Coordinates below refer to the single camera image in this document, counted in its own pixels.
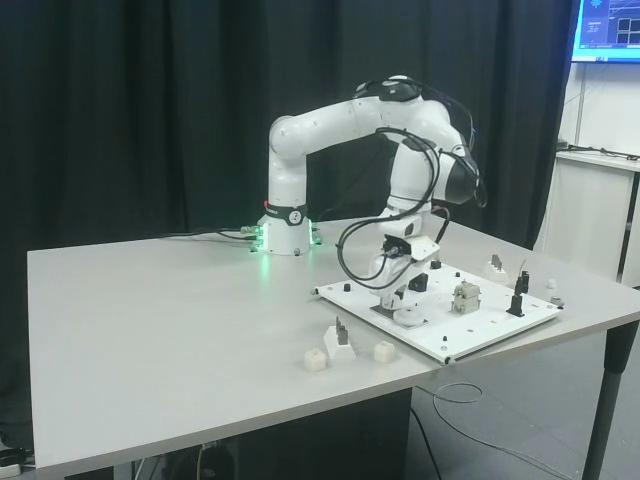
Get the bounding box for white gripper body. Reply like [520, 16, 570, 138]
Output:
[367, 251, 419, 302]

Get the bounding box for flat white mounting plate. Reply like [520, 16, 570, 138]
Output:
[405, 238, 444, 263]

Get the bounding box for white task board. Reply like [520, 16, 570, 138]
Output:
[310, 257, 565, 367]

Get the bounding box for white box with dark window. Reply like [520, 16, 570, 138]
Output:
[383, 215, 427, 240]

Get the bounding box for white four-peg holder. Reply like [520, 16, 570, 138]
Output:
[322, 324, 358, 363]

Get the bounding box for white three-peg holder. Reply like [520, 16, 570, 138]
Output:
[482, 259, 513, 282]

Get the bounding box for white cabinet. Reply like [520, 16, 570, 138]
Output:
[542, 144, 640, 290]

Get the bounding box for black table leg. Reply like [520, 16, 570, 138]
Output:
[584, 319, 635, 480]

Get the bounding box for black curtain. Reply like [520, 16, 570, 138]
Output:
[0, 0, 581, 451]

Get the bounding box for blue screen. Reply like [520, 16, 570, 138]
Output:
[569, 0, 640, 64]

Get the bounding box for black camera cable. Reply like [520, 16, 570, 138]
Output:
[335, 79, 487, 284]
[341, 79, 487, 279]

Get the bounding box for black floor cable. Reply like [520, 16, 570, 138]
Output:
[408, 407, 437, 480]

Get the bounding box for grey floor cable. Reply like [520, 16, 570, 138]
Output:
[432, 382, 604, 480]

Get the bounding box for black base cable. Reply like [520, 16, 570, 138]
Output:
[149, 226, 264, 247]

